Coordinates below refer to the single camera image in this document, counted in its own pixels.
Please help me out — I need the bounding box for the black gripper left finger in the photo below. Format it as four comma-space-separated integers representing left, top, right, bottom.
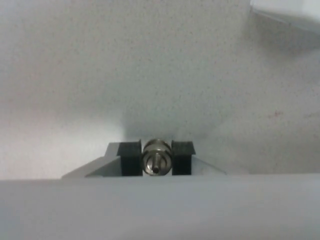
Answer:
61, 140, 144, 179

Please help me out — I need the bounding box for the metal BNC plug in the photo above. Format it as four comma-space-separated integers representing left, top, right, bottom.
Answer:
141, 138, 174, 177

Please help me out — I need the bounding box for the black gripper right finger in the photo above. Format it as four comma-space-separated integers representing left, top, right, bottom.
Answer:
170, 140, 228, 176

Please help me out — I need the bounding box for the white task board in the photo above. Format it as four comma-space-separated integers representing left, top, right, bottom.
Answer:
249, 0, 320, 33

